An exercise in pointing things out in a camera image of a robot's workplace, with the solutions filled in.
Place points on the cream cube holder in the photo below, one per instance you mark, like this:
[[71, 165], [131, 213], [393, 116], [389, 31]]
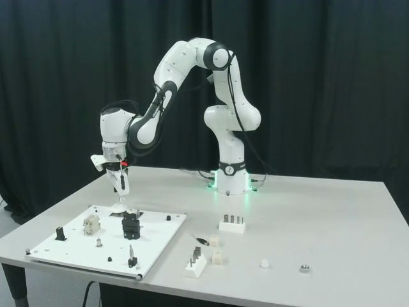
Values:
[[215, 240], [218, 258]]

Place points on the black curtain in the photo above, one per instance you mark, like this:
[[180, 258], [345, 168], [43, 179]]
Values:
[[48, 80]]

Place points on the large metal square peg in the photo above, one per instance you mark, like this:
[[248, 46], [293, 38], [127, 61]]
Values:
[[197, 252]]

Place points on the black table leg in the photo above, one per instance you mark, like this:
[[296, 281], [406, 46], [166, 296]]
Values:
[[14, 284]]

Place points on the white square peg holder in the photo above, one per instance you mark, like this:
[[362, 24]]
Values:
[[195, 270]]

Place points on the medium metal square peg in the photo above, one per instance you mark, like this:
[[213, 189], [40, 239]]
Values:
[[193, 257]]

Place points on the beige rectangular connector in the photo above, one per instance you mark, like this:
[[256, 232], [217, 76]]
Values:
[[91, 226]]

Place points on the metal BNC plug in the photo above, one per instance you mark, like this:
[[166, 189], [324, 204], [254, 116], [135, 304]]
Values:
[[99, 243]]

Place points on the black D-SUB plug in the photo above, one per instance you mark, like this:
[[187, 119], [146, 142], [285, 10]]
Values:
[[131, 228]]

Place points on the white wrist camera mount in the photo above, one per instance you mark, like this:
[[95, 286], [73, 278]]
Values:
[[97, 161]]

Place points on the large metal round peg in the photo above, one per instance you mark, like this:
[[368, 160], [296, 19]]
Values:
[[226, 218]]

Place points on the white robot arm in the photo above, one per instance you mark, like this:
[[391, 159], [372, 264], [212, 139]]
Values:
[[230, 144]]

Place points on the medium metal round peg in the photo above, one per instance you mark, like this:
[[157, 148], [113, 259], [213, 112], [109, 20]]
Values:
[[232, 219]]

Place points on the thin black rod red tag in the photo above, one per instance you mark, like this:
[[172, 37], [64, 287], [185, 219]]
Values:
[[122, 180]]

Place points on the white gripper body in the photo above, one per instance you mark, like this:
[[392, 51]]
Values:
[[112, 177]]

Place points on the white task board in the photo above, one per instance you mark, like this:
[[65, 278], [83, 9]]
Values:
[[80, 251]]

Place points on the grey metal nut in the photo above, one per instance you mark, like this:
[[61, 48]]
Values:
[[305, 269]]

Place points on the white round peg holder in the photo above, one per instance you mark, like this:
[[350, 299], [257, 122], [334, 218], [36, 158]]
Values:
[[231, 227]]

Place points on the white small gear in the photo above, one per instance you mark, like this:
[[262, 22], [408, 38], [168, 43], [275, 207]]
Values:
[[264, 263]]

